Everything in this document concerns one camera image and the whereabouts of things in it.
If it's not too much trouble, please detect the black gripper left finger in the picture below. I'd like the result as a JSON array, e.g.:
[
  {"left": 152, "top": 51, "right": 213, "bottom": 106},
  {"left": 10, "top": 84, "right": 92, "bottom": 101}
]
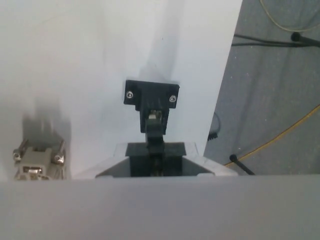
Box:
[{"left": 73, "top": 142, "right": 154, "bottom": 179}]

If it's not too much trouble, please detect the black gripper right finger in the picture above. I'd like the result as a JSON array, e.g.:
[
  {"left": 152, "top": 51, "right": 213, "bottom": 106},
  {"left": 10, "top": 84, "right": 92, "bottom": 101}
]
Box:
[{"left": 159, "top": 141, "right": 239, "bottom": 177}]

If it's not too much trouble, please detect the black USB plug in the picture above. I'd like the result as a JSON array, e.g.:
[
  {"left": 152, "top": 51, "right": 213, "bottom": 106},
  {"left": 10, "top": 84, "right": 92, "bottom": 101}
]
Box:
[{"left": 144, "top": 109, "right": 166, "bottom": 154}]

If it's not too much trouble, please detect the black stand leg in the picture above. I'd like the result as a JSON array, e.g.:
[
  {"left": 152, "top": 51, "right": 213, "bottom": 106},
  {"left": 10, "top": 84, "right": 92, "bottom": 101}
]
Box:
[
  {"left": 290, "top": 31, "right": 320, "bottom": 48},
  {"left": 229, "top": 154, "right": 256, "bottom": 176}
]

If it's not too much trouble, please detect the white task board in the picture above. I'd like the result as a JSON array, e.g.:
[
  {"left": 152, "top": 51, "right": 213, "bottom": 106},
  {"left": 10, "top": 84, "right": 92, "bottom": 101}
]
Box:
[{"left": 0, "top": 0, "right": 244, "bottom": 181}]

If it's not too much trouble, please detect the orange yellow floor cable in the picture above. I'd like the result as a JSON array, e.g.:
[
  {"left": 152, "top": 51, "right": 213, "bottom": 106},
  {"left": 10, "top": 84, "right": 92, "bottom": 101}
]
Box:
[{"left": 223, "top": 104, "right": 320, "bottom": 168}]

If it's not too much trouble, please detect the black floor cable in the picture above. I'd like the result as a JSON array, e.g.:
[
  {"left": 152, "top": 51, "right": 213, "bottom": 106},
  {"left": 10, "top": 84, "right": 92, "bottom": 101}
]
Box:
[{"left": 231, "top": 34, "right": 305, "bottom": 48}]

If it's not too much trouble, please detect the thin pale yellow cable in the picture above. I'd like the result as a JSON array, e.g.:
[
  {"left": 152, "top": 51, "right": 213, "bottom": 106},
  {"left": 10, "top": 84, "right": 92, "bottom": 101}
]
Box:
[{"left": 259, "top": 0, "right": 320, "bottom": 33}]

